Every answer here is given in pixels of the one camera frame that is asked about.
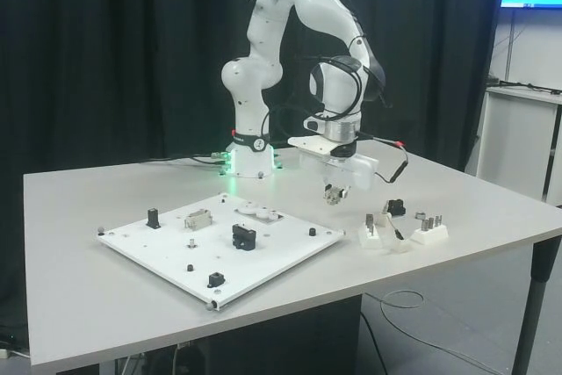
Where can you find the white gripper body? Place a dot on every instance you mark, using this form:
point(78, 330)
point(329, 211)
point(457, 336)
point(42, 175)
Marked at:
point(362, 170)

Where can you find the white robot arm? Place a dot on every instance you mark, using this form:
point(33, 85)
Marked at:
point(259, 85)

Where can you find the large metal square peg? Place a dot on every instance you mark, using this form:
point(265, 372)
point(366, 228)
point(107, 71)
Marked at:
point(369, 219)

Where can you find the thin black rod red tag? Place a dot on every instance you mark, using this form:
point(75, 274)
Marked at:
point(397, 169)

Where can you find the clear Ethernet plug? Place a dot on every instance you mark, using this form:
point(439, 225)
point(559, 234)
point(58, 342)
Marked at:
point(385, 207)

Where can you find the small white plug holder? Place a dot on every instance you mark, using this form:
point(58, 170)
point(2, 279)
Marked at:
point(383, 219)
point(398, 247)

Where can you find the black D-SUB plug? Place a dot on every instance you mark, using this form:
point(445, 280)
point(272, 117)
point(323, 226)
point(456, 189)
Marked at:
point(396, 207)

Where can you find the white stepped peg holder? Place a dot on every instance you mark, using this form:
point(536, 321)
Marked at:
point(372, 240)

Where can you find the white small gear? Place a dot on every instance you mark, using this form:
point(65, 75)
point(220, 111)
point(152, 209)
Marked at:
point(273, 217)

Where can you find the black USB plug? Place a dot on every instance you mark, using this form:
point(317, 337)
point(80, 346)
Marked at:
point(398, 234)

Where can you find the white medium gear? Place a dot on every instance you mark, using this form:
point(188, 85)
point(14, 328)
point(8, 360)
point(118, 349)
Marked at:
point(263, 214)

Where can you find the metal nut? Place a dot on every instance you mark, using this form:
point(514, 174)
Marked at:
point(420, 216)

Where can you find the thick metal round peg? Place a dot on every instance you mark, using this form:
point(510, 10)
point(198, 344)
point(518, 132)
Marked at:
point(424, 225)

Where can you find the medium metal round peg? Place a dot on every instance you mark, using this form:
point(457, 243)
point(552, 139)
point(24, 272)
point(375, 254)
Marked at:
point(431, 221)

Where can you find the white peg holder block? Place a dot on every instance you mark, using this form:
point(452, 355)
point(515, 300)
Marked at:
point(432, 235)

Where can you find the white cabinet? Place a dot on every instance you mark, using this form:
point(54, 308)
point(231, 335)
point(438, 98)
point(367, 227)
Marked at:
point(518, 138)

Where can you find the white task board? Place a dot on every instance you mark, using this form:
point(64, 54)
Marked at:
point(175, 256)

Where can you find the black box under table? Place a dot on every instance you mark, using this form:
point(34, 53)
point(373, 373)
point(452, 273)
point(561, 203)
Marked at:
point(241, 340)

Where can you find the dark grey table leg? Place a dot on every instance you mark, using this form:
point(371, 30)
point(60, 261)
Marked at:
point(533, 305)

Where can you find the black curtain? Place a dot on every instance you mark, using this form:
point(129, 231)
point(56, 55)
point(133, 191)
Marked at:
point(110, 41)

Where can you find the white power strip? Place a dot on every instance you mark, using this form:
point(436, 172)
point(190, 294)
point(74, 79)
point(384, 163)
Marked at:
point(4, 352)

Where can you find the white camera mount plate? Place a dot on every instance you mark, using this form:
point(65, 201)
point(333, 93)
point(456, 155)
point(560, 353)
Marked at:
point(309, 144)

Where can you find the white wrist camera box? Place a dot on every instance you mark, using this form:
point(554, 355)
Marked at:
point(314, 124)

